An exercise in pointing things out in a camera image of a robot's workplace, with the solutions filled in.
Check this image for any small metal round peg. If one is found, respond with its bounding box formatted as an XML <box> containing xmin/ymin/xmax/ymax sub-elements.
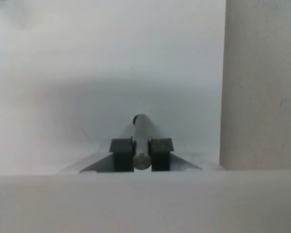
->
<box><xmin>132</xmin><ymin>113</ymin><xmax>152</xmax><ymax>170</ymax></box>

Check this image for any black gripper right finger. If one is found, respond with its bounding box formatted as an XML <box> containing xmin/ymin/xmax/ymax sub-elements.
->
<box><xmin>149</xmin><ymin>137</ymin><xmax>203</xmax><ymax>172</ymax></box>

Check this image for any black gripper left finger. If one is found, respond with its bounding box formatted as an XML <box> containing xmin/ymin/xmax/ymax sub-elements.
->
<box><xmin>78</xmin><ymin>137</ymin><xmax>136</xmax><ymax>174</ymax></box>

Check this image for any white task board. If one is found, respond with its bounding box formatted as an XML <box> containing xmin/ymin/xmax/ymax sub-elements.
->
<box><xmin>0</xmin><ymin>0</ymin><xmax>227</xmax><ymax>175</ymax></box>

